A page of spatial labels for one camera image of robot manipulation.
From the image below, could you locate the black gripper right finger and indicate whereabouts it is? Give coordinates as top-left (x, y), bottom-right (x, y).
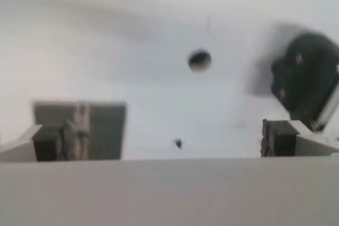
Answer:
top-left (261, 119), bottom-right (339, 158)

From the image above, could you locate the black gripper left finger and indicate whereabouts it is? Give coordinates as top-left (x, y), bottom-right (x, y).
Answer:
top-left (0, 122), bottom-right (77, 162)

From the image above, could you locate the black D-SUB plug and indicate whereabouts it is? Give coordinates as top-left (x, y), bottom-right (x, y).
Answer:
top-left (270, 31), bottom-right (339, 133)

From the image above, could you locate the white task board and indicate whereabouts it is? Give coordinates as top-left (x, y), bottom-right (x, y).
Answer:
top-left (0, 0), bottom-right (339, 162)

